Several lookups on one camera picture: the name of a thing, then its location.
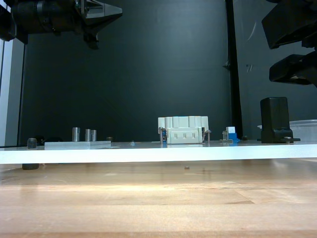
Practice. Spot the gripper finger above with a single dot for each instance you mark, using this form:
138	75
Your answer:
284	69
109	11
99	24
289	22

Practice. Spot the grey aluminium holder plate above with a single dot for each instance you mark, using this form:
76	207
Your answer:
74	145

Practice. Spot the black board foot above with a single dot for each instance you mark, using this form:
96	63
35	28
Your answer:
30	166

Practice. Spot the black angled socket housing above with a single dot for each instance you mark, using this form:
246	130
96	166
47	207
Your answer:
275	119

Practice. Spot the white task board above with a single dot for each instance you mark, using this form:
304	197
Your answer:
158	156

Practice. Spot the clear plastic tub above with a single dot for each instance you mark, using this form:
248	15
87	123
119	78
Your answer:
304	131

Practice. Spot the silver pan head screw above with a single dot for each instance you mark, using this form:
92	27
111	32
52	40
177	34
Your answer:
208	131

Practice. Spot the blue clamp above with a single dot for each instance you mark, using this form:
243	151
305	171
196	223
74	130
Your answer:
164	136

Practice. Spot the black threaded screw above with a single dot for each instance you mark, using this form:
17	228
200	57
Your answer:
31	143

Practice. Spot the small silver connector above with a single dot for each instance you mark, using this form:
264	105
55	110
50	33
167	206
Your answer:
224	136

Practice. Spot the black wall post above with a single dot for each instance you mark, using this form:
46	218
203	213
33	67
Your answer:
234	86

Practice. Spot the beige connector housing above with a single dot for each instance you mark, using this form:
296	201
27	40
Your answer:
183	135

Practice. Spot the small black screw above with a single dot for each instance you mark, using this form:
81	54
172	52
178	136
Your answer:
109	139
245	138

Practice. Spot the blue and white connector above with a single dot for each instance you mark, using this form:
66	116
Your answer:
233	136

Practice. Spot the silver metal bar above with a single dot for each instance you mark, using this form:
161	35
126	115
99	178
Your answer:
75	134
87	135
93	135

